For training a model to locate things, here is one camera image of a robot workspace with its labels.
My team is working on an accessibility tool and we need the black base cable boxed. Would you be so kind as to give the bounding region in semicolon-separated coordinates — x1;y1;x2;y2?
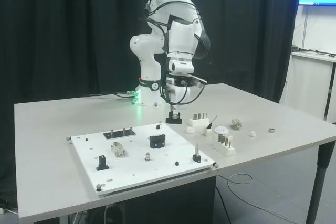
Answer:
114;91;140;99

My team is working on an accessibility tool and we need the beige waterproof plug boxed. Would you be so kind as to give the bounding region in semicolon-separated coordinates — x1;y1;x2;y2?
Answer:
230;119;243;131

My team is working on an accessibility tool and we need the black floor cable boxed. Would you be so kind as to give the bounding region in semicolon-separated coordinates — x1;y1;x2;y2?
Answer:
214;186;229;224

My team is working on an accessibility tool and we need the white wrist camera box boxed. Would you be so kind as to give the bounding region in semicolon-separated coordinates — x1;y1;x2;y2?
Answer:
167;59;195;74

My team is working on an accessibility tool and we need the black curtain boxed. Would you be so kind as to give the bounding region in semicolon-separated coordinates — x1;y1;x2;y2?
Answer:
0;0;308;111

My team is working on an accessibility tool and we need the flat white mounting plate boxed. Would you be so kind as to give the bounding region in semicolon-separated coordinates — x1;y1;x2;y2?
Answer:
188;74;208;83

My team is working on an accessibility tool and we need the white peg holder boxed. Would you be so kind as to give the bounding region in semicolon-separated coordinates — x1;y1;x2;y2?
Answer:
213;140;237;156
187;117;209;127

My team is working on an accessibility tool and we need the black table leg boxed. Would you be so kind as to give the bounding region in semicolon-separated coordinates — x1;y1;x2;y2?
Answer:
309;140;336;224

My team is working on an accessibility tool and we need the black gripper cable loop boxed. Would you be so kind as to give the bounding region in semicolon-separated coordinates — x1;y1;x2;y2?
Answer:
160;81;206;105

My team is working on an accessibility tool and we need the black Ethernet plug with cable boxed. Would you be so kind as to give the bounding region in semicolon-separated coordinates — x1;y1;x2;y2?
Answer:
206;115;219;131

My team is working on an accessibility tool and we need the black box under table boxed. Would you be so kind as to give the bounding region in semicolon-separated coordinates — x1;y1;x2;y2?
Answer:
99;173;218;224

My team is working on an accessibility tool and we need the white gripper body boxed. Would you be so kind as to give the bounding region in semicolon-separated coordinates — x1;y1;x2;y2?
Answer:
164;85;191;106

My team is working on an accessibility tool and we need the white task board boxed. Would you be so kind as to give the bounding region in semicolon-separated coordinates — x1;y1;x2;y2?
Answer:
65;123;219;197

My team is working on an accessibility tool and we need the white large gear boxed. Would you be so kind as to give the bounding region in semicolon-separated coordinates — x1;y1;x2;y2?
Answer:
214;126;229;137

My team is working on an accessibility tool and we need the grey floor cable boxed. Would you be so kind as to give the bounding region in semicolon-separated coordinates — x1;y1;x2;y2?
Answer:
217;172;326;224

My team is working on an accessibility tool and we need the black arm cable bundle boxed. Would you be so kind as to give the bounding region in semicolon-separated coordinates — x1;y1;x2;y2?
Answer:
145;0;211;65

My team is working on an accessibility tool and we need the white cabinet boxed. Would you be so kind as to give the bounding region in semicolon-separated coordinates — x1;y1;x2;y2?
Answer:
282;50;336;125

